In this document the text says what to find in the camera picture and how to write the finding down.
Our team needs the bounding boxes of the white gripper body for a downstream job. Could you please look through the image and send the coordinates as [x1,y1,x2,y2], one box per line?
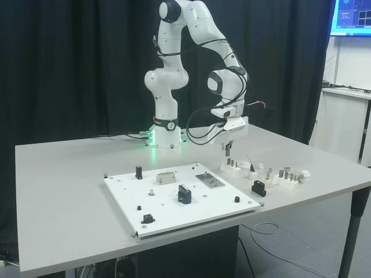
[213,124,248,145]

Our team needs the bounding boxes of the black curtain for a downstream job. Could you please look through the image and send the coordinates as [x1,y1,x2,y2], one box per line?
[0,0,339,261]

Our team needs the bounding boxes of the blue screen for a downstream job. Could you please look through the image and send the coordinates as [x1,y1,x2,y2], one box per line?
[329,0,371,38]

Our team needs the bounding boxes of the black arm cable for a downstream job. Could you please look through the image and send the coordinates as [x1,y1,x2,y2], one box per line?
[199,36,250,112]

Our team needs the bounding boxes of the white peg holder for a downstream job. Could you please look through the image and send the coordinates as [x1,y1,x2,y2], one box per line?
[273,175,302,191]
[219,161,243,177]

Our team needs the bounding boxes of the flat white mounting plate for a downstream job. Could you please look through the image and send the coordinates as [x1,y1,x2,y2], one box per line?
[222,116,249,130]

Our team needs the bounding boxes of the black table leg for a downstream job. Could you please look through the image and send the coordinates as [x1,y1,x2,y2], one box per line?
[338,189,366,278]

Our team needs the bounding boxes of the black cables on cabinet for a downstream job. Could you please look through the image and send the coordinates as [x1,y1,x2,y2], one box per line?
[321,81,371,94]

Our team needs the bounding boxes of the white task board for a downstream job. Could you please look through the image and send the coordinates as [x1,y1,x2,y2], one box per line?
[103,162,265,240]

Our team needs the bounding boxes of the black base cables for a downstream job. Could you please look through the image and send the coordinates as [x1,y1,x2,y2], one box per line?
[97,131,153,143]

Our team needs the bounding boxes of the black D-SUB plug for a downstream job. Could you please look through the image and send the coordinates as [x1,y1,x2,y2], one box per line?
[251,180,268,196]

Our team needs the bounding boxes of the black looped cable bundle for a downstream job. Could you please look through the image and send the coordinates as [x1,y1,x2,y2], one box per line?
[186,107,225,145]

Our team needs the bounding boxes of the white cabinet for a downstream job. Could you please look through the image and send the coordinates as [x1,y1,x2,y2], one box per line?
[308,86,371,168]

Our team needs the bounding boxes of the grey floor cable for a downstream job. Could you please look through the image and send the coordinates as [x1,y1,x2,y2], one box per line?
[246,222,350,269]

